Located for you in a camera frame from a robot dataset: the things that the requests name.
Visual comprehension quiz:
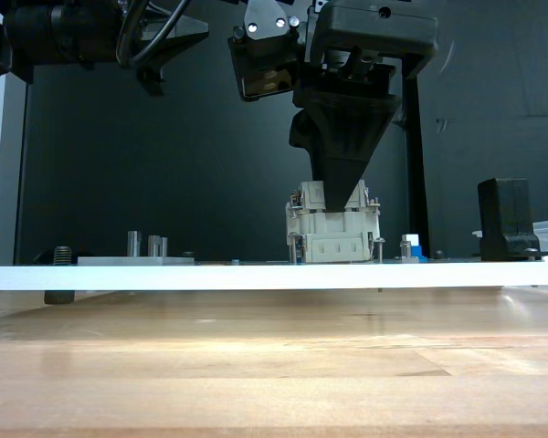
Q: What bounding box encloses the black plug housing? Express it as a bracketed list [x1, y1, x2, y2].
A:
[477, 176, 548, 262]

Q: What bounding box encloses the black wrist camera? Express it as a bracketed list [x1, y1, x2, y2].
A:
[227, 26, 302, 104]

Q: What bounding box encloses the beige connector socket base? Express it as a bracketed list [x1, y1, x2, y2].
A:
[285, 207, 385, 265]

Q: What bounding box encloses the grey metal plate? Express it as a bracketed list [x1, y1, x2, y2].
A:
[76, 255, 196, 266]

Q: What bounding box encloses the black threaded bolt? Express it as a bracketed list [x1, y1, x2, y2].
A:
[44, 245, 76, 306]

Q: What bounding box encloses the white task board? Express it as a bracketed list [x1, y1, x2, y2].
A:
[0, 262, 548, 292]

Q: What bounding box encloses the small blue white connector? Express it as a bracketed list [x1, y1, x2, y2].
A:
[401, 233, 427, 263]

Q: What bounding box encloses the black wall post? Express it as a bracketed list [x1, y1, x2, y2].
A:
[392, 77, 433, 259]

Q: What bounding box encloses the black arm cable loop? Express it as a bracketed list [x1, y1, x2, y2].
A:
[115, 0, 191, 68]

